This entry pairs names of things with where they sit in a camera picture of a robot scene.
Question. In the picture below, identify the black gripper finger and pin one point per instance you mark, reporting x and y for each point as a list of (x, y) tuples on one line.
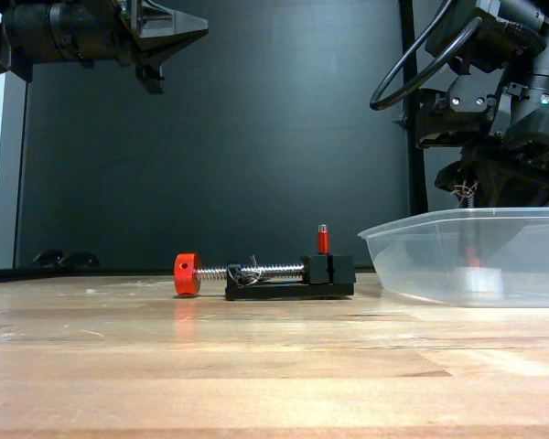
[(164, 23), (448, 178), (160, 48), (517, 187)]

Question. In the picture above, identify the clear plastic tub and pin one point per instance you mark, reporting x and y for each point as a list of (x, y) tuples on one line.
[(439, 283)]

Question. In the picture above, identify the black vise with red knob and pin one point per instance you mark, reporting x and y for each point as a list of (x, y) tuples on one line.
[(329, 274)]

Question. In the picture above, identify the black aluminium frame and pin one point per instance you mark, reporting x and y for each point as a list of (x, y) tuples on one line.
[(414, 183)]

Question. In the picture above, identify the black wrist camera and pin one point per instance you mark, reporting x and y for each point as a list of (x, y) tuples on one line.
[(466, 98)]

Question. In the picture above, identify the black frame clamp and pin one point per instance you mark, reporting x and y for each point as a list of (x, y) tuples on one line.
[(80, 258), (48, 257)]

